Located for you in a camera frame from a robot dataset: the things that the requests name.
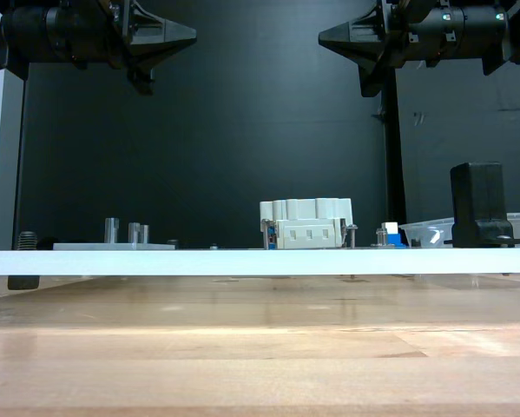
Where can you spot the black threaded screw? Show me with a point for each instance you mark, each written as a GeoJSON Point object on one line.
{"type": "Point", "coordinates": [28, 241]}

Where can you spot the black upright plug housing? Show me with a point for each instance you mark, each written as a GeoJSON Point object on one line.
{"type": "Point", "coordinates": [476, 204]}

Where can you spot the clear plastic tub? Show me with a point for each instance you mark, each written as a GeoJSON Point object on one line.
{"type": "Point", "coordinates": [420, 234]}

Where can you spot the blue connector with white top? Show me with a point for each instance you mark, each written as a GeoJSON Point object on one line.
{"type": "Point", "coordinates": [394, 240]}

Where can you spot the small steel post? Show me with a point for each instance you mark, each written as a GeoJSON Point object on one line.
{"type": "Point", "coordinates": [133, 232]}
{"type": "Point", "coordinates": [112, 230]}

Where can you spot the black table frame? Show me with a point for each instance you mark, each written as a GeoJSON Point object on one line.
{"type": "Point", "coordinates": [394, 152]}

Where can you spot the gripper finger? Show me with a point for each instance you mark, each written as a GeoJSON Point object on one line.
{"type": "Point", "coordinates": [364, 52]}
{"type": "Point", "coordinates": [361, 32]}
{"type": "Point", "coordinates": [155, 32]}
{"type": "Point", "coordinates": [159, 51]}

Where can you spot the black rubber board foot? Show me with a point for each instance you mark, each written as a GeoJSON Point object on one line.
{"type": "Point", "coordinates": [23, 282]}

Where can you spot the grey metal plate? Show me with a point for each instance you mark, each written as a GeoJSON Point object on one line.
{"type": "Point", "coordinates": [90, 246]}

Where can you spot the beige multipin connector housing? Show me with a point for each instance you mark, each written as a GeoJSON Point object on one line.
{"type": "Point", "coordinates": [311, 213]}

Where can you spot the white taskboard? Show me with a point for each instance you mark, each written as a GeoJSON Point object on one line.
{"type": "Point", "coordinates": [259, 262]}

